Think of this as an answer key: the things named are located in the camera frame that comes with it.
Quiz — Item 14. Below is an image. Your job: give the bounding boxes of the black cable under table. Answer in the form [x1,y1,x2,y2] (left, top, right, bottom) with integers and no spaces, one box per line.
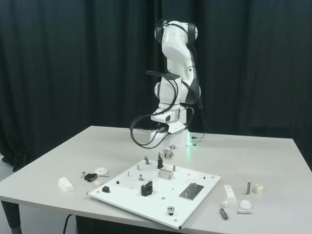
[63,214,77,234]

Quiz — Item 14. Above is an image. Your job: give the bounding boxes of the black D-SUB plug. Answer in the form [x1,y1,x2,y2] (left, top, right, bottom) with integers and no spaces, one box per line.
[140,180,153,197]

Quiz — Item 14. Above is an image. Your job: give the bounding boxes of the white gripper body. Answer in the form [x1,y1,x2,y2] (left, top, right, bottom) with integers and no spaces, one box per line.
[149,130,176,148]

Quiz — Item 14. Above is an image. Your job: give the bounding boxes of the wide white sloped holder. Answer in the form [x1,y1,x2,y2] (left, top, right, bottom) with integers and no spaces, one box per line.
[58,177,76,194]

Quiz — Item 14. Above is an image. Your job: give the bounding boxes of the black curtains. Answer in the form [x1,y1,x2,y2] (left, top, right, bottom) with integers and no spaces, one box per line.
[0,0,312,173]

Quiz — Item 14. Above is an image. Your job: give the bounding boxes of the long white holder with holes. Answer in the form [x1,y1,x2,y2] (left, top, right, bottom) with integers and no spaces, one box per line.
[224,184,238,203]

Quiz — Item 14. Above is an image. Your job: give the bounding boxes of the black table leg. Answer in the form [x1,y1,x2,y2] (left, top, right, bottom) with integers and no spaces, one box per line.
[0,200,20,234]

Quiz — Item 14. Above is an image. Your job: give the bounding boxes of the pale grey table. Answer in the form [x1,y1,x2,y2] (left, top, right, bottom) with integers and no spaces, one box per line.
[0,125,312,234]

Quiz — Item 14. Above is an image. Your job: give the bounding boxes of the black looping gripper cable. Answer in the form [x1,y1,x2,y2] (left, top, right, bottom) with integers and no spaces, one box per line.
[130,112,172,150]

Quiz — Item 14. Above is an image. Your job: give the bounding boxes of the white large gear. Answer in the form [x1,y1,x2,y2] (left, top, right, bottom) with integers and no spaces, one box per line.
[94,167,110,177]

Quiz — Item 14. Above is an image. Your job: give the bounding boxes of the white task board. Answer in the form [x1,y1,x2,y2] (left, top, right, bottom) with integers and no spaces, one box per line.
[86,157,221,230]

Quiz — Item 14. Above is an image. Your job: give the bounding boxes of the black cable at arm foot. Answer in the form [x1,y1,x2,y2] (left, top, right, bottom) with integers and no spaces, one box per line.
[190,97,208,142]

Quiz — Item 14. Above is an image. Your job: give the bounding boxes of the white medium gear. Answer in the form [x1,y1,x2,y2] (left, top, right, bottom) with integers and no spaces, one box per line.
[237,199,252,212]

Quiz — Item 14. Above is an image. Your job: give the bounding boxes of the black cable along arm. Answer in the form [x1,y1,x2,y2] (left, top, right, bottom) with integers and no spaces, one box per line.
[145,19,203,109]

